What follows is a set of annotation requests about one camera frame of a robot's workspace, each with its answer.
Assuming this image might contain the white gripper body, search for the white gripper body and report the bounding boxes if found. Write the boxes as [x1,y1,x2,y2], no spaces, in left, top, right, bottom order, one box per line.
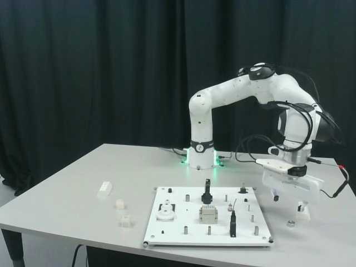
[261,169,325,203]

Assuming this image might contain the white long holder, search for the white long holder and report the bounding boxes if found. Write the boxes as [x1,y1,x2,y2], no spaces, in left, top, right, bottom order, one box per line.
[97,181,113,200]
[295,205,312,223]

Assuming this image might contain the black rod with red tag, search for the black rod with red tag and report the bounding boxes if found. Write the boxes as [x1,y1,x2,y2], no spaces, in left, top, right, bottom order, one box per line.
[305,157,350,199]

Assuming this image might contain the flat white wrist plate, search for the flat white wrist plate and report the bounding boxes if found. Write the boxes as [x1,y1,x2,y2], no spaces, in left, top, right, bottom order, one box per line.
[255,159,295,175]

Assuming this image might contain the black USB plug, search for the black USB plug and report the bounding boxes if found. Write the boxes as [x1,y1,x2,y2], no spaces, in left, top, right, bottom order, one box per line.
[229,198,239,238]

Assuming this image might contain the black waterproof plug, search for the black waterproof plug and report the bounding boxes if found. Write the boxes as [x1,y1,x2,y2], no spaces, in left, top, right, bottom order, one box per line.
[200,179,214,203]

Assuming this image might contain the metal D-SUB plug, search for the metal D-SUB plug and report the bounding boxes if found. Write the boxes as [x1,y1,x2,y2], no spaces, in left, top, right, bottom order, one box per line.
[198,205,219,225]

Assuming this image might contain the white task board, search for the white task board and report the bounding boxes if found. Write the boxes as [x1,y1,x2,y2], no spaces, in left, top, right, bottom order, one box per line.
[142,185,275,248]

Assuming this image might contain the white large gear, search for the white large gear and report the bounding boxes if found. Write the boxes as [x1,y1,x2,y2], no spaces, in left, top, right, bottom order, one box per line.
[156,210,176,223]

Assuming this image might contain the black curtain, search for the black curtain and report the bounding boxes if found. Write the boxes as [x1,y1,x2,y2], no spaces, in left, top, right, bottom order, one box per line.
[0,0,356,197]

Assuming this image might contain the dark table leg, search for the dark table leg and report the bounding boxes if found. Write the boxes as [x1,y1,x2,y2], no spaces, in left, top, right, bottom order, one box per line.
[1,229,23,267]

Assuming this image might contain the silver wrist ring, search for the silver wrist ring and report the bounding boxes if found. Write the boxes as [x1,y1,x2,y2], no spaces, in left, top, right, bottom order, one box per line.
[285,149,309,167]

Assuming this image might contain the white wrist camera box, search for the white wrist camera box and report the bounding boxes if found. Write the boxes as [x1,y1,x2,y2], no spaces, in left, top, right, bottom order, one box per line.
[267,146,288,157]

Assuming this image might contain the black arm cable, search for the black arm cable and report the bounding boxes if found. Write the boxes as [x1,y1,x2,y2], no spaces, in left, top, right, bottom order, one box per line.
[235,63,343,162]

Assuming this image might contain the black cable under table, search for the black cable under table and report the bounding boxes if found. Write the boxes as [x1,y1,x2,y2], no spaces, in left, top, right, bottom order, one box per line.
[72,244,85,267]

